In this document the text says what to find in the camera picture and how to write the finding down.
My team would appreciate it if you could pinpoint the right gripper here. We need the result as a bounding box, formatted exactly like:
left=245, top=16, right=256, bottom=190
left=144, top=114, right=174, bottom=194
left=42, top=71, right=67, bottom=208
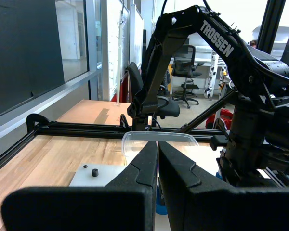
left=216, top=144, right=289, bottom=188

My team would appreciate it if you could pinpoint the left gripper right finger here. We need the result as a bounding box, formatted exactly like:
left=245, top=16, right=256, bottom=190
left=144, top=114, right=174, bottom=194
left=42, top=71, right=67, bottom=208
left=158, top=140, right=289, bottom=231

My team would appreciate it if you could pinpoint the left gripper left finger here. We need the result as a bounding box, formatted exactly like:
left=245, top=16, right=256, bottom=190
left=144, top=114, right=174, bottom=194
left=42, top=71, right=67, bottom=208
left=0, top=140, right=158, bottom=231

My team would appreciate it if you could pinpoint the white task board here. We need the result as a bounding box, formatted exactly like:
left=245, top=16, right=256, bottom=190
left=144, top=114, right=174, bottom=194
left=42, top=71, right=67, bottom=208
left=69, top=143, right=273, bottom=231

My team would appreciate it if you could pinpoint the red bag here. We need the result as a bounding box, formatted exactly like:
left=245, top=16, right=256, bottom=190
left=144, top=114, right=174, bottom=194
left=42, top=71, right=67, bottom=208
left=205, top=108, right=235, bottom=130

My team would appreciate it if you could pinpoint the clear plastic container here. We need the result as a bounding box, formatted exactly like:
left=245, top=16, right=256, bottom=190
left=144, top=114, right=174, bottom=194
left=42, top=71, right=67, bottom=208
left=121, top=130, right=199, bottom=159

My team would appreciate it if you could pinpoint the black office chair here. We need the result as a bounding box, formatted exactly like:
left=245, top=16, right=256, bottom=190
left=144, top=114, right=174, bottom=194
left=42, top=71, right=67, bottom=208
left=126, top=62, right=181, bottom=119
left=171, top=44, right=205, bottom=109

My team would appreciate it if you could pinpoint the window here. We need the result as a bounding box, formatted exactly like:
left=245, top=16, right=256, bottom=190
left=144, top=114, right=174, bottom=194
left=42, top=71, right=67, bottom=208
left=54, top=0, right=104, bottom=83

